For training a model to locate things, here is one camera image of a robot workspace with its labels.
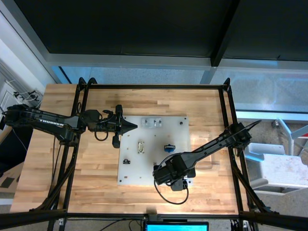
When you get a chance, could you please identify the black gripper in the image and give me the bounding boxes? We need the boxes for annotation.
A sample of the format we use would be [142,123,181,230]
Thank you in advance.
[98,104,138,148]
[154,167,196,188]

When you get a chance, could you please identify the clear bar with pins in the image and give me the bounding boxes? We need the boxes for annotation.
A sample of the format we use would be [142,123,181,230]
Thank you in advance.
[141,117,163,128]

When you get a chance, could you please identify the clear plastic tub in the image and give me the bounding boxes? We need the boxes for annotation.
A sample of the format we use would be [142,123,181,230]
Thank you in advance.
[190,131,220,172]

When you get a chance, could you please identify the white board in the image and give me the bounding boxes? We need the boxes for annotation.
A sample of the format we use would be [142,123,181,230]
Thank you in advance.
[117,115,193,186]

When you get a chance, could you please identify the laptop screen with blue edge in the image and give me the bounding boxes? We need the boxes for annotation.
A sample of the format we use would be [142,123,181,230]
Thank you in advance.
[143,221,209,231]

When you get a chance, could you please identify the white plastic stool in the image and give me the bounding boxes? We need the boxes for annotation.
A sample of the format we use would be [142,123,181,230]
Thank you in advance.
[245,141,308,195]

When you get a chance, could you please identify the black desk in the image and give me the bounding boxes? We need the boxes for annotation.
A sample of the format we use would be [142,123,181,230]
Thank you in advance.
[0,125,33,171]

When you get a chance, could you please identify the brown cardboard box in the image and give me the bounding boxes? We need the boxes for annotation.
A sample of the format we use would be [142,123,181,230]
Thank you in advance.
[0,161,25,193]

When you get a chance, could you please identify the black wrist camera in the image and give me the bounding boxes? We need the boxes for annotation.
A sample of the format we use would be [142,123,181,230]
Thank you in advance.
[170,180,189,192]

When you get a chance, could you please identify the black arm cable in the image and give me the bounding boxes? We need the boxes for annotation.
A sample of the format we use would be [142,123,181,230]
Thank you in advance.
[154,180,190,205]
[93,125,108,141]

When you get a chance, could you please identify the black metal frame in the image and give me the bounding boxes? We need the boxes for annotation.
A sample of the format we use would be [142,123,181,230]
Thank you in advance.
[0,77,308,231]

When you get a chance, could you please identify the black table-level camera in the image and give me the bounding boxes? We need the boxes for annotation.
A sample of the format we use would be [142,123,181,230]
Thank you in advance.
[147,207,161,221]

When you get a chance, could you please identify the white and black cable bundle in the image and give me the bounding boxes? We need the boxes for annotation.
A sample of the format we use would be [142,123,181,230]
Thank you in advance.
[12,89,43,103]

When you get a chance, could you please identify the grey metal trolley frame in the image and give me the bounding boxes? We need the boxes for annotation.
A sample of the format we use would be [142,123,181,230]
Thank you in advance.
[271,117,308,156]

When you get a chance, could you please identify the black wall post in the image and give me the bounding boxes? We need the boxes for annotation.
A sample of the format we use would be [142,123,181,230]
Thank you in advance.
[210,0,241,67]

